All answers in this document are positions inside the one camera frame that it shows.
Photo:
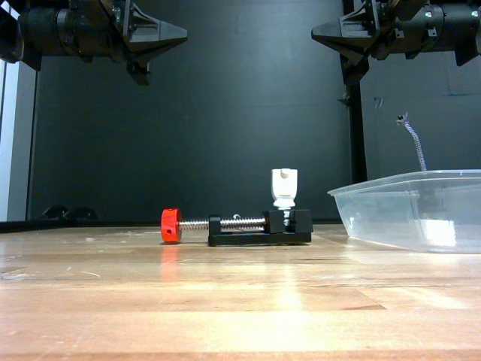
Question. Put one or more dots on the black vertical post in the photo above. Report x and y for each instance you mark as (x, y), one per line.
(357, 131)

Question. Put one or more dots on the white power receptacle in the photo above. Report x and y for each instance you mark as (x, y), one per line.
(284, 186)

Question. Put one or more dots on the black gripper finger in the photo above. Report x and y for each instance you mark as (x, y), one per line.
(150, 30)
(150, 50)
(347, 50)
(347, 32)

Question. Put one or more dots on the grey metal window frame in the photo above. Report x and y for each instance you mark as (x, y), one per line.
(22, 150)

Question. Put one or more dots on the black aluminium frame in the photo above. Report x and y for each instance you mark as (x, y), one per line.
(112, 224)

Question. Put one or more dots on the clear plastic tub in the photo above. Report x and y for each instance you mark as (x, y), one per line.
(376, 210)

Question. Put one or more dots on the black vise with red knob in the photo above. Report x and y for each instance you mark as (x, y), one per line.
(259, 238)

